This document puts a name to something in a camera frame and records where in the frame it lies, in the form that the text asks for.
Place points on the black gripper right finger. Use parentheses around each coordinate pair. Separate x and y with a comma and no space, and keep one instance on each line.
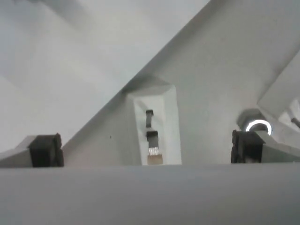
(248,147)

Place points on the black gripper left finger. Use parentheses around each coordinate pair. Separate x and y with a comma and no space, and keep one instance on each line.
(44,152)

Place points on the metal square peg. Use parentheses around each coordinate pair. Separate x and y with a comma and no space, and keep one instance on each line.
(153,146)

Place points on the white peg holder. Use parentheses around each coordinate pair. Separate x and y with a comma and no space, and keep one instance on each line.
(281,110)
(168,131)

